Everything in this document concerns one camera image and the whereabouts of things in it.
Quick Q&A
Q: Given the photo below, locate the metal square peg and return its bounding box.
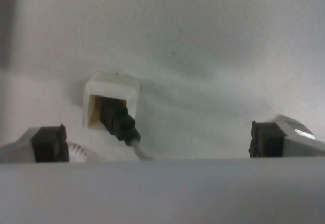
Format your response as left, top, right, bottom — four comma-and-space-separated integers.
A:
275, 114, 316, 140

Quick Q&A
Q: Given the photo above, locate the white gear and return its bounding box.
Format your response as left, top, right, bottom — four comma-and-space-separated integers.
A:
67, 142, 88, 163

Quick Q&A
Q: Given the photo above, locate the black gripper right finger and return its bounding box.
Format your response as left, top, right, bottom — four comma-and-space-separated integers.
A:
248, 121, 325, 159

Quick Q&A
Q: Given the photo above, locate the white USB cable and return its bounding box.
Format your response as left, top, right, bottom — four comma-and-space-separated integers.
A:
130, 138, 154, 161

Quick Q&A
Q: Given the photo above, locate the black USB plug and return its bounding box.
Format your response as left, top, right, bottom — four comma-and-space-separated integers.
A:
99, 99, 142, 148

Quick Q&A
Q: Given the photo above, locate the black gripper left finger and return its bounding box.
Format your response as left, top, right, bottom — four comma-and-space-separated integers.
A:
0, 124, 70, 164

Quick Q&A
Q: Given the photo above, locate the white plug holder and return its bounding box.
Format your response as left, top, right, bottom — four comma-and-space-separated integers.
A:
82, 72, 141, 130

